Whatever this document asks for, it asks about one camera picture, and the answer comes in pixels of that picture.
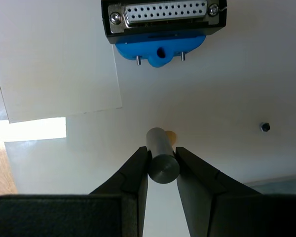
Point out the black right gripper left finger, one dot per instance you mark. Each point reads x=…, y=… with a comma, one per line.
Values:
x=64, y=217

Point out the blue round connector mount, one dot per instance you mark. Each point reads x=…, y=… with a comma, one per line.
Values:
x=138, y=49

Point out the black D-sub connector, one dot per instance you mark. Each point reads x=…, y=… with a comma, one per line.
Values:
x=162, y=14

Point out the white taskboard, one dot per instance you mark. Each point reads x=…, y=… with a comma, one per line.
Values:
x=212, y=98

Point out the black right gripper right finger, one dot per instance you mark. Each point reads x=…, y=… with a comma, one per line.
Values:
x=236, y=217

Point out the grey metal 16mm cylinder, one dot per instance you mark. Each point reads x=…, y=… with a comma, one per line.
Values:
x=162, y=158

